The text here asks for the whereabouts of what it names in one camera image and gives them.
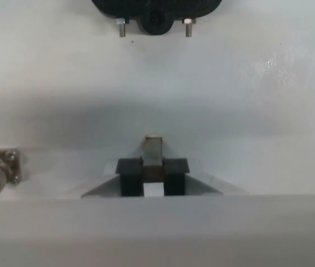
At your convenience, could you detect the black D-SUB plug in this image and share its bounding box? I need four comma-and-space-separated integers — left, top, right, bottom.
90, 0, 221, 38

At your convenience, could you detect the metal square peg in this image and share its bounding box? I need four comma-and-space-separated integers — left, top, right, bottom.
141, 133, 165, 183

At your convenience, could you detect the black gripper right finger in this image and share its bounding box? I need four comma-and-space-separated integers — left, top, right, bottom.
161, 157, 249, 197

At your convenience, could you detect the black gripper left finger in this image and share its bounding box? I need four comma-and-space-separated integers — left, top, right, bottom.
81, 157, 145, 199

